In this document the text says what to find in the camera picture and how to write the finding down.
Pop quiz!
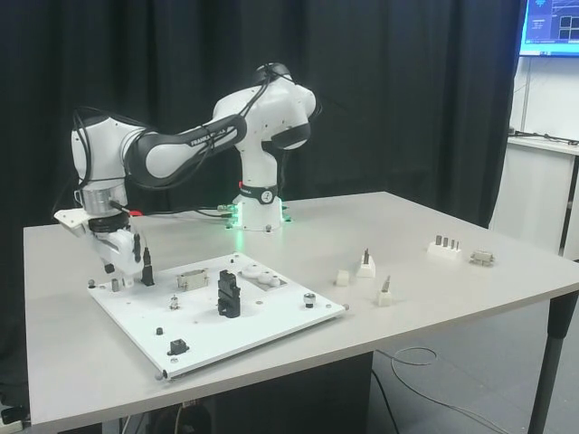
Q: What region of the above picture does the white task board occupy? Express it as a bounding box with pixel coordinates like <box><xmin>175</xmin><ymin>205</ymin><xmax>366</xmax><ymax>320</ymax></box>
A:
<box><xmin>87</xmin><ymin>251</ymin><xmax>350</xmax><ymax>381</ymax></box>

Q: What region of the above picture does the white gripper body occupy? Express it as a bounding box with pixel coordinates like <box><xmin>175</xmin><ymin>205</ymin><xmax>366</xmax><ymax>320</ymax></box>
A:
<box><xmin>92</xmin><ymin>229</ymin><xmax>141</xmax><ymax>277</ymax></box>

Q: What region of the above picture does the thin black rod on wire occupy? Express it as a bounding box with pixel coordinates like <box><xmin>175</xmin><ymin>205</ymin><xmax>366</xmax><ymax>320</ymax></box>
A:
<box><xmin>128</xmin><ymin>207</ymin><xmax>142</xmax><ymax>265</ymax></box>

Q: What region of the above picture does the black under-table cabinet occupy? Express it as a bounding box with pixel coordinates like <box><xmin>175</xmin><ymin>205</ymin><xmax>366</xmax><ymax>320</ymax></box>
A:
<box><xmin>121</xmin><ymin>351</ymin><xmax>375</xmax><ymax>434</ymax></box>

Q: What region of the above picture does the black waterproof plug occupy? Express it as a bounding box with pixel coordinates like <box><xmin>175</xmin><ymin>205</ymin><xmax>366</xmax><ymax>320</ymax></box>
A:
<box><xmin>140</xmin><ymin>228</ymin><xmax>156</xmax><ymax>288</ymax></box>

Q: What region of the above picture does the white long peg holder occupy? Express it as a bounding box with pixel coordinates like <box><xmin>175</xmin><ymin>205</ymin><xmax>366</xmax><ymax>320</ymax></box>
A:
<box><xmin>426</xmin><ymin>241</ymin><xmax>463</xmax><ymax>261</ymax></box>

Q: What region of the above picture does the black cable at arm foot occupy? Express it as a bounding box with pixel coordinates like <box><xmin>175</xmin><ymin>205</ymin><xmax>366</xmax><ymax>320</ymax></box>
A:
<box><xmin>135</xmin><ymin>205</ymin><xmax>239</xmax><ymax>225</ymax></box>

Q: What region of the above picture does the grey floor cable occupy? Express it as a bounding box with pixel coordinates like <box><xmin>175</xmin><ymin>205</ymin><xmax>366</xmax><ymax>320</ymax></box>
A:
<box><xmin>373</xmin><ymin>345</ymin><xmax>579</xmax><ymax>408</ymax></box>

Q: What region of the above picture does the black table leg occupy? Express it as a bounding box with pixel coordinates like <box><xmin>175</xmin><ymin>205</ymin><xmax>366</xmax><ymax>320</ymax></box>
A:
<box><xmin>527</xmin><ymin>293</ymin><xmax>573</xmax><ymax>434</ymax></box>

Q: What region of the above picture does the blue computer screen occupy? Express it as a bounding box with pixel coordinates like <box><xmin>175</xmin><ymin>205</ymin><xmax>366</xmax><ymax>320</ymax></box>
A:
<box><xmin>518</xmin><ymin>0</ymin><xmax>579</xmax><ymax>59</ymax></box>

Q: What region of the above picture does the black curtain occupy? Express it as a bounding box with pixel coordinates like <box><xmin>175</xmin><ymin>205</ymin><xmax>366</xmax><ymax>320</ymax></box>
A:
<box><xmin>0</xmin><ymin>0</ymin><xmax>531</xmax><ymax>408</ymax></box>

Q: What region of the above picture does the white cabinet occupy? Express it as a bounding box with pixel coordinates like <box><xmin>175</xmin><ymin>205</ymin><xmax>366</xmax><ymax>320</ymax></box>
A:
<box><xmin>489</xmin><ymin>130</ymin><xmax>579</xmax><ymax>262</ymax></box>

